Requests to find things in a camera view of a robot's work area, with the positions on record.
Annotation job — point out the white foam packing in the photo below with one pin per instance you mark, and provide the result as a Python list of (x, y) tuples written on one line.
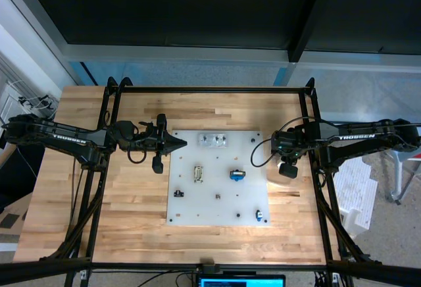
[(356, 195)]

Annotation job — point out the black table level camera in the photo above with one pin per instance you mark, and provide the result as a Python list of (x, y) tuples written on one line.
[(208, 265)]

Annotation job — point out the brown cardboard box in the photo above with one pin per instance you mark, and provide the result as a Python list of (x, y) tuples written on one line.
[(19, 208)]

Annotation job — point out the beige connector housing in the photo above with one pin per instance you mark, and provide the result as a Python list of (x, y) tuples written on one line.
[(198, 174)]

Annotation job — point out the black room column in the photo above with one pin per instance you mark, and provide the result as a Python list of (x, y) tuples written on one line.
[(307, 17)]

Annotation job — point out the blue and black connector mount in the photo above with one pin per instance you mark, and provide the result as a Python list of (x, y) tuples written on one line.
[(237, 174)]

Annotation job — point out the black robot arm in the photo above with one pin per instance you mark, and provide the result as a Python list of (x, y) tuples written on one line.
[(65, 139), (355, 137)]

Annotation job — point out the black socket mount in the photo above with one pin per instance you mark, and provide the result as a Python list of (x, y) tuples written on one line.
[(178, 193)]

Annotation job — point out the clear block with metal pins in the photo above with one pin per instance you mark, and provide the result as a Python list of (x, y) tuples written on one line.
[(212, 139)]

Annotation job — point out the blue RJ45 socket mount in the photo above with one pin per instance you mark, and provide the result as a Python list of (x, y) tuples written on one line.
[(259, 215)]

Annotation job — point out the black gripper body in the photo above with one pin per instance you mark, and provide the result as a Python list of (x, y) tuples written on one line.
[(160, 142), (288, 170)]

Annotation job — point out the black aluminium frame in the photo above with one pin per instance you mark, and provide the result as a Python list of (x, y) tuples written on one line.
[(39, 268)]

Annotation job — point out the grey metal chair base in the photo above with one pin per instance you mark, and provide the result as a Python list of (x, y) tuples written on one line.
[(397, 175)]

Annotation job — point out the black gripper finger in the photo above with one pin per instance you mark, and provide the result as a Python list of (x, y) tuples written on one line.
[(171, 139), (171, 146)]

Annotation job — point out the laptop screen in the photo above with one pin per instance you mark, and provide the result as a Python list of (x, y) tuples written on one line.
[(240, 282)]

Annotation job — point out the white task board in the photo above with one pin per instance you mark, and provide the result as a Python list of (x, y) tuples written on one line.
[(217, 175)]

